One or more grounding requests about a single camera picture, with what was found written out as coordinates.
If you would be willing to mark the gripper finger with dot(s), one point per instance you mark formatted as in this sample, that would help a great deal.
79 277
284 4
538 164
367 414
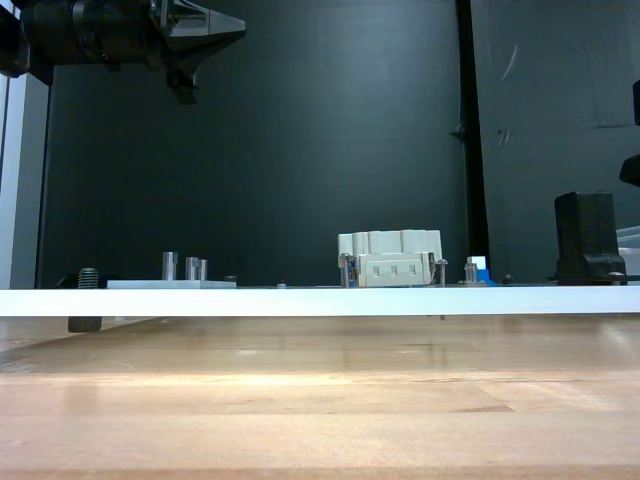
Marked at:
220 25
200 47

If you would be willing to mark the small blue white connector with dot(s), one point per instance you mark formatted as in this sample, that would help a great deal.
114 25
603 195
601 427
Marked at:
484 276

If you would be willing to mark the grey metal plate with pegs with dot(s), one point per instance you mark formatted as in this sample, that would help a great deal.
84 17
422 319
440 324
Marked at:
170 284

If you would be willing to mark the white task board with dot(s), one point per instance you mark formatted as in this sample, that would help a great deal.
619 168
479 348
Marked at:
320 302

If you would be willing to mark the small silver socket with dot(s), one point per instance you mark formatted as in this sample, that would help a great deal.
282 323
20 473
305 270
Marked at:
469 272

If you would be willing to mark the black board foot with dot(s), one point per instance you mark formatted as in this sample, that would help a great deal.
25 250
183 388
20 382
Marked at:
84 324

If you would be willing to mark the clear plastic tub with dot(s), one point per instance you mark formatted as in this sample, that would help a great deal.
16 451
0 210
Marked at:
631 250

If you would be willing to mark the beige multi-pin connector housing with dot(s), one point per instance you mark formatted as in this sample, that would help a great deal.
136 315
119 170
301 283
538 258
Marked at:
390 250

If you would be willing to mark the black vertical beam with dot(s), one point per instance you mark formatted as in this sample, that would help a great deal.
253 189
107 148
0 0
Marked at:
472 150

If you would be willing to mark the black USB socket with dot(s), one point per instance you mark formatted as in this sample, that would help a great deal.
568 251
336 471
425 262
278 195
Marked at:
585 235

